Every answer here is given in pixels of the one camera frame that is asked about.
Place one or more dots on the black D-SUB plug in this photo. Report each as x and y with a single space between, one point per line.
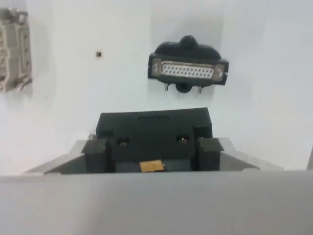
151 132

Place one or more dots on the white task board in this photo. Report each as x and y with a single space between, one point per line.
73 110

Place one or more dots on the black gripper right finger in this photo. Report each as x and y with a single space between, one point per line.
210 154

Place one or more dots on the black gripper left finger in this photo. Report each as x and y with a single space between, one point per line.
95 156

